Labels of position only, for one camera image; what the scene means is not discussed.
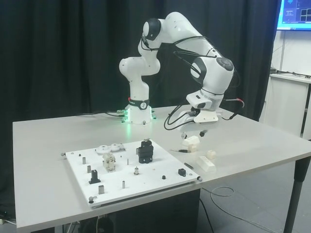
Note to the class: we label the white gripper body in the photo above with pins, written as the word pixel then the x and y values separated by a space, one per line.
pixel 187 126

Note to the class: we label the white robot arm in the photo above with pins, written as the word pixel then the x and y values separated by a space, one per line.
pixel 136 72

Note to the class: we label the white stacked peg holder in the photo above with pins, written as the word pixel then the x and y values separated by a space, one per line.
pixel 192 143

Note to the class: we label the small white peg holder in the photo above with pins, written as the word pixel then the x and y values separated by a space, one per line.
pixel 211 154

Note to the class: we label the long white peg holder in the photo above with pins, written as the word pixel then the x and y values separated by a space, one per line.
pixel 206 164

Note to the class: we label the metal square peg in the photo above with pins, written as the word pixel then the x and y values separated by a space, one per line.
pixel 89 169
pixel 100 190

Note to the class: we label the dark metal rod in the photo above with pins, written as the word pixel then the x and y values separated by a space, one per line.
pixel 189 165

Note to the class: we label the small black square socket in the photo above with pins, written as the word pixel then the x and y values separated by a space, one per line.
pixel 181 172

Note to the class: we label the black D-SUB plug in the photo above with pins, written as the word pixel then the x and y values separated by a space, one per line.
pixel 145 153

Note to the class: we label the metal BNC plug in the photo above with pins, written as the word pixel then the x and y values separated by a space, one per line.
pixel 136 171

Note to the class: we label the white task board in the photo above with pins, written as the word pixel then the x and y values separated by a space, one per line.
pixel 145 187

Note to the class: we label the white medium gear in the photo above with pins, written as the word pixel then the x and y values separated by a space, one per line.
pixel 115 147

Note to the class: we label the beige rectangular connector plug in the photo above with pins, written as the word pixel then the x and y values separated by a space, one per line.
pixel 108 163

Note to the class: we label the black box cabinet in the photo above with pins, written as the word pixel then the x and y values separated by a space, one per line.
pixel 158 213

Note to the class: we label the white large gear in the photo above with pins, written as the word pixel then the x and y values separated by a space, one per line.
pixel 102 149

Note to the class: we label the white cabinet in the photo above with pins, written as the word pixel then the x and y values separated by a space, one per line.
pixel 286 106

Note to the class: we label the black USB plug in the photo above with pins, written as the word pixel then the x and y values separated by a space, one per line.
pixel 93 177

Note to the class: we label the dark grey table leg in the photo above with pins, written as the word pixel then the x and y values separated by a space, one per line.
pixel 295 194

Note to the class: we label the blue screen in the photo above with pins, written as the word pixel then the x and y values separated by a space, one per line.
pixel 295 14

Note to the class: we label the black curtains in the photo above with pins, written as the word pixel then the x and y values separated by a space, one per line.
pixel 48 48

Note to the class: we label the white flat mount plate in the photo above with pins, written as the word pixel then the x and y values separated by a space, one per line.
pixel 209 116

